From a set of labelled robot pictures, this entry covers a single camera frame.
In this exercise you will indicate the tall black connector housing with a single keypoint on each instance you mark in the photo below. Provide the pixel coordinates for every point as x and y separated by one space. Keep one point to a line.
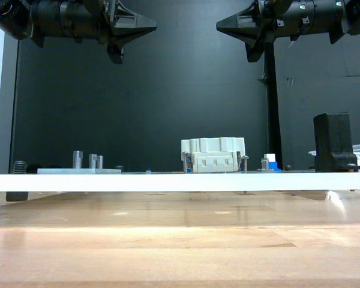
333 141

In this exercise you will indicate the light grey connector hub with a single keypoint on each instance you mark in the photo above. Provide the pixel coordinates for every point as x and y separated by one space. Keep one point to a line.
213 150

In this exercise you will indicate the short metal post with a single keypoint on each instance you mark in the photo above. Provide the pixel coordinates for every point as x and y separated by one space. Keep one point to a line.
93 162
100 162

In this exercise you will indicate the blue white terminal block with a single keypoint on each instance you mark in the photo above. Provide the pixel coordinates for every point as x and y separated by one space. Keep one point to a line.
273 163

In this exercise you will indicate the silver hub mounting screw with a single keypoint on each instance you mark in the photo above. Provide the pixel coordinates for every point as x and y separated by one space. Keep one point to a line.
244 164

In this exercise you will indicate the dark threaded set screw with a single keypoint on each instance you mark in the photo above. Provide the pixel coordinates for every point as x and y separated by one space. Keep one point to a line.
20 168

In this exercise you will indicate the white board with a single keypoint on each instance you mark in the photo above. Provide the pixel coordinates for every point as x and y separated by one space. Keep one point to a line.
138 182

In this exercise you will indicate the tall slotted metal post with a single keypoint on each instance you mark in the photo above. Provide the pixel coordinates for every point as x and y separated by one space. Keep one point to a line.
78 160

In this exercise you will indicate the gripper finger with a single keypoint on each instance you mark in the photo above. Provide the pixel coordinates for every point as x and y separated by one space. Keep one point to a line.
129 25
255 54
243 25
116 54

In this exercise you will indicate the flat aluminium plate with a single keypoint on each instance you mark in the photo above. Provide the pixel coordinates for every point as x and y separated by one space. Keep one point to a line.
78 171

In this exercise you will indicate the black rubber foot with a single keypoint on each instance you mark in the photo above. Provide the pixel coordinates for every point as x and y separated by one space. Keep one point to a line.
17 196

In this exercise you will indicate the black upright frame post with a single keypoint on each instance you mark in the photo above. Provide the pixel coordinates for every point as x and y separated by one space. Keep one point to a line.
273 105

